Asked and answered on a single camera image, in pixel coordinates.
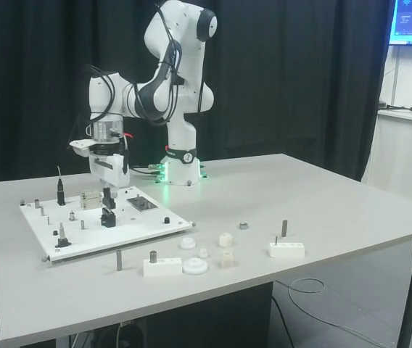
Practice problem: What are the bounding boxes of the long white peg holder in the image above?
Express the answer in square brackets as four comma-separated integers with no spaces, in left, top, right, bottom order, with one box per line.
[266,241,307,259]
[142,257,184,278]

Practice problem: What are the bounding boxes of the black floor cable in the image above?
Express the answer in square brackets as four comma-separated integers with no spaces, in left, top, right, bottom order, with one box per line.
[271,295,291,348]

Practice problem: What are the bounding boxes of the black plug with white cable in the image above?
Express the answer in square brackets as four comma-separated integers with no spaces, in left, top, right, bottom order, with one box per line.
[55,165,66,207]

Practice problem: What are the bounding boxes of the white large gear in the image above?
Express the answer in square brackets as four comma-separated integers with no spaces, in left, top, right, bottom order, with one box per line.
[183,257,210,275]

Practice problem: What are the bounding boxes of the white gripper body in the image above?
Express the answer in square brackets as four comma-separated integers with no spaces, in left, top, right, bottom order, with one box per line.
[88,153,132,189]

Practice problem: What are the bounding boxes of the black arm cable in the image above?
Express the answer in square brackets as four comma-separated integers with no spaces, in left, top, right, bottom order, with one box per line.
[86,0,184,146]

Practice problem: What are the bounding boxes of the black items on cabinet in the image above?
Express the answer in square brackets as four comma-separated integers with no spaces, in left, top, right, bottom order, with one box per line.
[378,102,412,117]

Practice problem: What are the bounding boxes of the white task board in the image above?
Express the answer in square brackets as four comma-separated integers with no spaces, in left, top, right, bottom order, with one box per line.
[19,186,197,263]

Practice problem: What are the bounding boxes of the grey floor cable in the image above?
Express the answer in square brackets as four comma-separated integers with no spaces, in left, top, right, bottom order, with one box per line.
[287,278,405,329]

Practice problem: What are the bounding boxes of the black curtain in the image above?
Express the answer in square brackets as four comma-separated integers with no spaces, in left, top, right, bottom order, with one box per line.
[0,0,399,327]

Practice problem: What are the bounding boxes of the black base cables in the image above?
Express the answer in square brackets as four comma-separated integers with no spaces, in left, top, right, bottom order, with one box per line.
[130,164,164,178]

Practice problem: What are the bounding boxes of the white cabinet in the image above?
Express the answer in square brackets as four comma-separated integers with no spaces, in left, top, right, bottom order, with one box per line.
[363,107,412,210]

